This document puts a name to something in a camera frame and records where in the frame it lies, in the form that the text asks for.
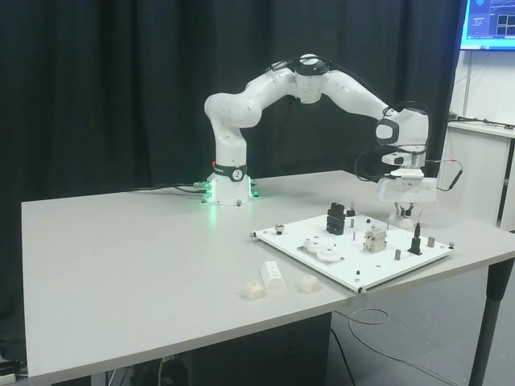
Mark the white small holder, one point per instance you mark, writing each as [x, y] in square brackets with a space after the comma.
[309, 284]
[254, 290]

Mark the metal square peg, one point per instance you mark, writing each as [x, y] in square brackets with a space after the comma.
[431, 242]

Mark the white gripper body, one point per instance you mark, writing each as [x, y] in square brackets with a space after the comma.
[406, 191]

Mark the white small gear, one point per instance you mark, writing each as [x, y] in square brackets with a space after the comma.
[309, 246]

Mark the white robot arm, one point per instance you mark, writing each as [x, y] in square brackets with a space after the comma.
[249, 104]

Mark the white cabinet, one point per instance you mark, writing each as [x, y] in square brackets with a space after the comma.
[479, 169]

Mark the blue screen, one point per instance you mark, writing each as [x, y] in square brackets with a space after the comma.
[489, 24]

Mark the dark table leg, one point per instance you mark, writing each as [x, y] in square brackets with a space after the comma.
[494, 321]

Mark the black USB plug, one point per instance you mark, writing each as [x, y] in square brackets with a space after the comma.
[415, 243]

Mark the black waterproof plug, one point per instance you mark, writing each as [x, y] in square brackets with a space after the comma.
[351, 211]

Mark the metal BNC plug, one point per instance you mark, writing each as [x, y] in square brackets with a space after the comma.
[278, 229]

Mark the black curtain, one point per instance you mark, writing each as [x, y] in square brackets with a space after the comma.
[120, 80]

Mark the white wide holder with holes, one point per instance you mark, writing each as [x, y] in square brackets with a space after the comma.
[273, 276]

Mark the black D-SUB plug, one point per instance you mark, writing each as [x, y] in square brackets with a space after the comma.
[336, 219]

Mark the white task board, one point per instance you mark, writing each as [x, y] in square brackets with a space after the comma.
[362, 269]

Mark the white medium gear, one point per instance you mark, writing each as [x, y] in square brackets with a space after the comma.
[327, 254]

